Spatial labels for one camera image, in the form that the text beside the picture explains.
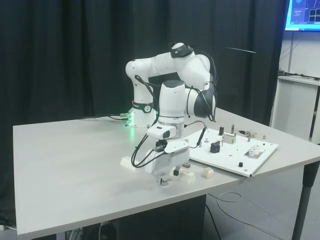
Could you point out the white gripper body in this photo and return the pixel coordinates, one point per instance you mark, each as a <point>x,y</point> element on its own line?
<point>165,162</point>

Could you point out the white medium gear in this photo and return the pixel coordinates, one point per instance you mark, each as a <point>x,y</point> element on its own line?
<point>255,152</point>

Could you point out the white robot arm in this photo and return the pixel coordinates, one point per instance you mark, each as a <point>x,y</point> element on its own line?
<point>150,65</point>

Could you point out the white small gear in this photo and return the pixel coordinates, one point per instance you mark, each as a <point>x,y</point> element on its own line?
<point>251,154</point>

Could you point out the white large gear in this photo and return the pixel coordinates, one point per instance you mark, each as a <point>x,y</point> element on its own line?
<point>260,147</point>

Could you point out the white holder with peg hole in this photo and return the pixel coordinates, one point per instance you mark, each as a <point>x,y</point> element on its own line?
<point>187,175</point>

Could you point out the dark metal round peg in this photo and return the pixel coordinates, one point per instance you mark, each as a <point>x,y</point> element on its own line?
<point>186,164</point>

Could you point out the metal nut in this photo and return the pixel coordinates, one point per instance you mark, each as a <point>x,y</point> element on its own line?
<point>164,182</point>

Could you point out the white square hole holder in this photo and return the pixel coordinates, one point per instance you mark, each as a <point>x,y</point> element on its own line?
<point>207,173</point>

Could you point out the long white holder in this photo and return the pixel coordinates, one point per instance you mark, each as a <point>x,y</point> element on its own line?
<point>126,162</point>

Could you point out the white task board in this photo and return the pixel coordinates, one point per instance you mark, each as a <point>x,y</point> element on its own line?
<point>225,157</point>

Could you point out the standing metal peg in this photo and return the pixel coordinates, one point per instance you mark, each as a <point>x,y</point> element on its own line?
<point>232,128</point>

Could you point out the dark table leg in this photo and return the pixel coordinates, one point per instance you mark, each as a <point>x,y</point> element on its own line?
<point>303,200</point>

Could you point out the white cabinet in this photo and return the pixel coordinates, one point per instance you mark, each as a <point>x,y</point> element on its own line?
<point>295,107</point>

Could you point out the black curtain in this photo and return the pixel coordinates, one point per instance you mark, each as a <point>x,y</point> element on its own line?
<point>62,50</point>

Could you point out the blue screen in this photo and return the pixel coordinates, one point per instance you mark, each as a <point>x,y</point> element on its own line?
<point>303,15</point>

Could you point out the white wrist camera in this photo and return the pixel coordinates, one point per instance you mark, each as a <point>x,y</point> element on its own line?
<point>157,131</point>

